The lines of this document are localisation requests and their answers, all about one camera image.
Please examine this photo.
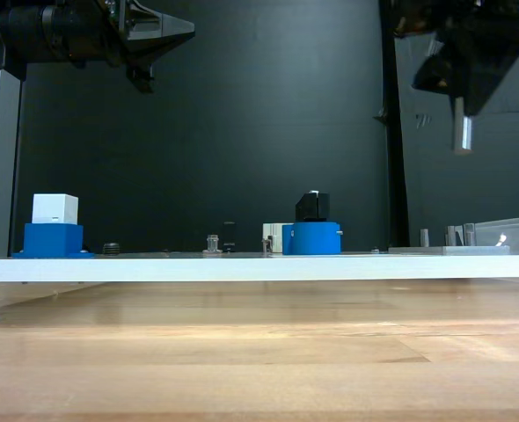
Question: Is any black upright post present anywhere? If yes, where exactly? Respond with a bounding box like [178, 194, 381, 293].
[376, 0, 411, 248]

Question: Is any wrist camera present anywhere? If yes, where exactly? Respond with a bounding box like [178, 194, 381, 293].
[411, 55, 453, 94]

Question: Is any white board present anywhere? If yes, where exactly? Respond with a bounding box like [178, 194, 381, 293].
[0, 251, 519, 283]

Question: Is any black plug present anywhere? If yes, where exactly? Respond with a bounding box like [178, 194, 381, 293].
[295, 189, 332, 224]

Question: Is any grey metal bar with holes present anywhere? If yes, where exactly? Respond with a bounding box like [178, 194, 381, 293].
[388, 244, 511, 257]

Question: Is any white cube plug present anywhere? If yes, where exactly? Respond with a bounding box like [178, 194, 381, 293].
[32, 193, 80, 226]

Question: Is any beige connector housing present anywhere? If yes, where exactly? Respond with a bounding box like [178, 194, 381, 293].
[261, 222, 295, 255]

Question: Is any light grey post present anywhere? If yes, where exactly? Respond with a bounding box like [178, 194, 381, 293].
[0, 69, 22, 257]

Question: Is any small clear clamp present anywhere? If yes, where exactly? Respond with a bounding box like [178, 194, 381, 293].
[202, 234, 223, 256]

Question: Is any blue square holder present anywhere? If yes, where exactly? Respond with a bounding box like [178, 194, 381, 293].
[11, 222, 96, 259]

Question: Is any small black socket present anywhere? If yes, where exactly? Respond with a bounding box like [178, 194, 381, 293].
[223, 222, 238, 253]

